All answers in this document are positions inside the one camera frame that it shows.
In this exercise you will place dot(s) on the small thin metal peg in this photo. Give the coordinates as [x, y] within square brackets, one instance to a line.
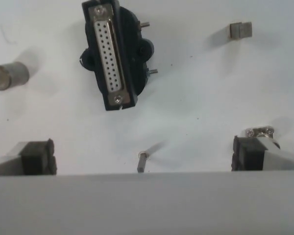
[140, 162]

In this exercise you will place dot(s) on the black D-SUB plug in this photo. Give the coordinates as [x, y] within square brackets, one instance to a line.
[259, 131]

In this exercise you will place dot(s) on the metal round peg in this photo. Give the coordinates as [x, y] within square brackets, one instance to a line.
[7, 77]

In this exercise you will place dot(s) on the metal square peg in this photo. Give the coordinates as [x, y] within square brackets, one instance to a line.
[240, 30]

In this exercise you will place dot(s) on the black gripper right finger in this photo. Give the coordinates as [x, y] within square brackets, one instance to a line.
[250, 156]

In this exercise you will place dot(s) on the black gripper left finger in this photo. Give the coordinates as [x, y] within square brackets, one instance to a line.
[36, 159]

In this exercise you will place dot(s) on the white task board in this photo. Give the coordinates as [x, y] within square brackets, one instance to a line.
[186, 98]

